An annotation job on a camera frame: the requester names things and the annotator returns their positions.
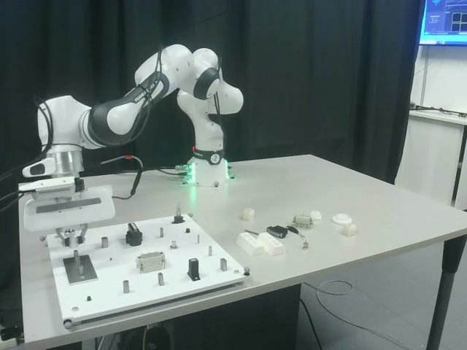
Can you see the white holder with holes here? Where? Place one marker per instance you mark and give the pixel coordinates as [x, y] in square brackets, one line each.
[249, 243]
[273, 246]

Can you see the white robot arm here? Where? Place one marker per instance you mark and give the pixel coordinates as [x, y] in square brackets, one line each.
[204, 127]

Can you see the small white holder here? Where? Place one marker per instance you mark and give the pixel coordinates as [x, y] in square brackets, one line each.
[349, 229]

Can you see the black USB plug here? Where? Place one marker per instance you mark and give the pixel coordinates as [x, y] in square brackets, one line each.
[292, 229]

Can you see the thin rod with red tag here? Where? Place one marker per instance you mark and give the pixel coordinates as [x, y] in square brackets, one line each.
[120, 159]

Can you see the dark table leg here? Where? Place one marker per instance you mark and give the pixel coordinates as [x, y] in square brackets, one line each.
[443, 291]

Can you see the white medium gear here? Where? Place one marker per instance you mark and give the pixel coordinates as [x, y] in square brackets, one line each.
[316, 215]

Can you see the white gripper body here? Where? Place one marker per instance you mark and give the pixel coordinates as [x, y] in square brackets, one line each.
[73, 218]

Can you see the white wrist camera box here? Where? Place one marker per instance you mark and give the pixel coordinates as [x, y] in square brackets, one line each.
[38, 167]

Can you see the thin black pin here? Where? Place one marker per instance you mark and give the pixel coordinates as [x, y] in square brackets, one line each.
[250, 231]

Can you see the black D-SUB plug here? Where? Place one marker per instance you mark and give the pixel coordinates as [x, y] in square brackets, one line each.
[276, 232]

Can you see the beige waterproof plug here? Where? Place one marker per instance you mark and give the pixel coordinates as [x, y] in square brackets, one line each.
[301, 221]

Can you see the white cabinet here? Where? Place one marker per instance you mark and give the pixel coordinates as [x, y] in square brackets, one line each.
[434, 156]

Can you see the flat white wrist plate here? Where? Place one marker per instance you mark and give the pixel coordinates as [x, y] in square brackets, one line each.
[44, 186]

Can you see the white large gear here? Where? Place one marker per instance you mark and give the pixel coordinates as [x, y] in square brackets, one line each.
[342, 218]

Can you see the white small gear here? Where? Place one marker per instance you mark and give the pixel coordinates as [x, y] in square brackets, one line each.
[248, 214]

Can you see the blue screen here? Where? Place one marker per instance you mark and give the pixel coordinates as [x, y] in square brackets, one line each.
[443, 22]

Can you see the black curtain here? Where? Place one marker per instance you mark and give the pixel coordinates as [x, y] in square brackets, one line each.
[328, 91]

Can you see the white task board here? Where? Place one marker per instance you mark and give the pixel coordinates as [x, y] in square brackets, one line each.
[146, 288]

